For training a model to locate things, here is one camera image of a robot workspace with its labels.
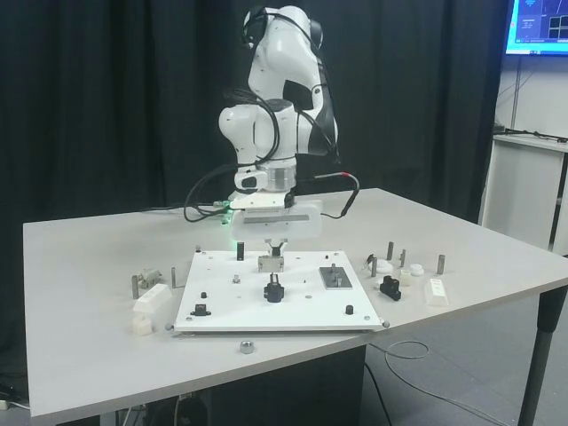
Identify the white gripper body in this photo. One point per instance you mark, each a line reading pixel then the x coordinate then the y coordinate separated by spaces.
pixel 275 231

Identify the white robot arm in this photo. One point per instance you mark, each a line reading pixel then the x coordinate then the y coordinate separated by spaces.
pixel 275 57

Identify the metal round peg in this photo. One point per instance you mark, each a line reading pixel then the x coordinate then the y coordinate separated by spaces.
pixel 174 278
pixel 390 251
pixel 441 265
pixel 134 287
pixel 374 266

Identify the metal square peg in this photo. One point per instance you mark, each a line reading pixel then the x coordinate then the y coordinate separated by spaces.
pixel 403 257

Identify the long white peg holder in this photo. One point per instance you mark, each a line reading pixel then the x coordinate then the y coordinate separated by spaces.
pixel 152 302

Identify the black USB plug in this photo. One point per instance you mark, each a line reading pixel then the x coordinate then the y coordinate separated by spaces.
pixel 240 251

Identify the white task board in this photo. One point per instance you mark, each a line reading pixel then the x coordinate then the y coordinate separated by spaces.
pixel 248 315

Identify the small Ethernet plug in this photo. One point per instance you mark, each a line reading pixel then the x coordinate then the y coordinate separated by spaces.
pixel 368 260

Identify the metal nut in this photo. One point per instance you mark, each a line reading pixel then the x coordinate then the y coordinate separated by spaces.
pixel 246 347

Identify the white medium gear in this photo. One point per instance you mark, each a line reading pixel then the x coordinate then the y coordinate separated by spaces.
pixel 385 268

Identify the black D-SUB plug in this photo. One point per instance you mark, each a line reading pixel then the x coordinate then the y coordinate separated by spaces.
pixel 390 288

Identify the pale grey plug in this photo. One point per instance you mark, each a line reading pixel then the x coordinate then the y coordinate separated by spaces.
pixel 149 278

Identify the white small gear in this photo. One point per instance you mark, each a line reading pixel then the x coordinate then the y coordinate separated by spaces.
pixel 415 270

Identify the white large gear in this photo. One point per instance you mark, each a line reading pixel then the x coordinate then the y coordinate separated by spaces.
pixel 141 327

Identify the black curtain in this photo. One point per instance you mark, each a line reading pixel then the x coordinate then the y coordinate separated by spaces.
pixel 111 89

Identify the white cabinet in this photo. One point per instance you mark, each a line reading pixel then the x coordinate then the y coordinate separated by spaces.
pixel 523 195

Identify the dark grey table leg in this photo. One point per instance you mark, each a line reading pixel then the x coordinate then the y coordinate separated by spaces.
pixel 543 346

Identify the white power strip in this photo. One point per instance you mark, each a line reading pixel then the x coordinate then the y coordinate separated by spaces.
pixel 3 404

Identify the blue screen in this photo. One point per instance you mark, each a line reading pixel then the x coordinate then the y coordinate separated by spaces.
pixel 539 26

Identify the small white wrist camera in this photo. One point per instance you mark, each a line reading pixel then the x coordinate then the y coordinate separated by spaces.
pixel 248 182

